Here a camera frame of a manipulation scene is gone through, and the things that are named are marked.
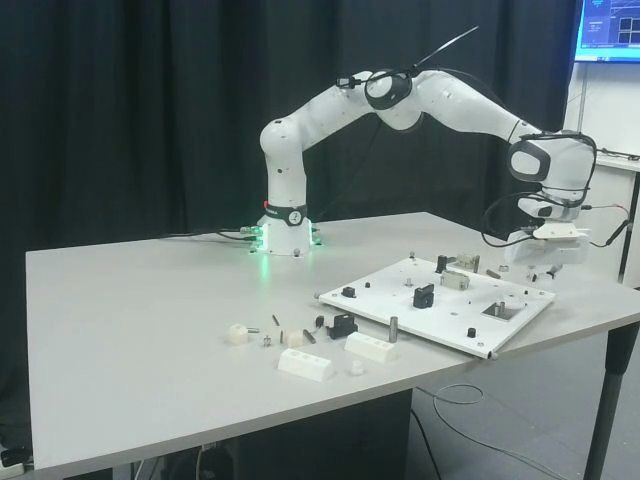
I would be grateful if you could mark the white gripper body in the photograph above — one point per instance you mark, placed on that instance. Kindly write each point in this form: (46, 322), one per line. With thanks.
(555, 252)

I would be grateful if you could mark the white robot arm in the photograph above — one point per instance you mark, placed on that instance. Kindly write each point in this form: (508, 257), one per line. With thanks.
(287, 150)

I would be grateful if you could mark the white small gear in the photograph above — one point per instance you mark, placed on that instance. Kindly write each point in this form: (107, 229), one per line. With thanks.
(356, 367)

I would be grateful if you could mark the metal bolt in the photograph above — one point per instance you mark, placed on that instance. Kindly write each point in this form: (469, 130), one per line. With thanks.
(493, 272)

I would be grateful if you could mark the white task board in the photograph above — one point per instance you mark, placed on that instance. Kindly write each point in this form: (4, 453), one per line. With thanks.
(435, 320)

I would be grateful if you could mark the grey table leg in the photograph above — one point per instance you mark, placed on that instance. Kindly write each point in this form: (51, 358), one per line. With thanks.
(605, 400)

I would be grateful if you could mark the white cabinet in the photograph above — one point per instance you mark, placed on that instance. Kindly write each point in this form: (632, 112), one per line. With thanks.
(612, 125)

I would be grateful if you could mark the metal round peg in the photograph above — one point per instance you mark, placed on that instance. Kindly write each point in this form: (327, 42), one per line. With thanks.
(393, 328)

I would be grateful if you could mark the white holder with holes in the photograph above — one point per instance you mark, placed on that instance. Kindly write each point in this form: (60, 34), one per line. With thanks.
(371, 347)
(305, 366)

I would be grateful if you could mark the black D-SUB plug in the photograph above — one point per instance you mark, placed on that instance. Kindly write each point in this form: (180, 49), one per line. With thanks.
(342, 325)

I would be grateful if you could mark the blue screen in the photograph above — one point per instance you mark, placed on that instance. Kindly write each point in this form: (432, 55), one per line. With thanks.
(607, 30)

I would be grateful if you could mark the dark metal peg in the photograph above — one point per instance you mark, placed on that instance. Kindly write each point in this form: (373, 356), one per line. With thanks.
(309, 336)

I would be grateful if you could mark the small white cube holder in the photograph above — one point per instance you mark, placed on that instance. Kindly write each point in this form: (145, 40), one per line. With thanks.
(294, 338)
(237, 335)

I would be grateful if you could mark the black curtains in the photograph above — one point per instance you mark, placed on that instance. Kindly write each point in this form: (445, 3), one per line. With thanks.
(150, 100)

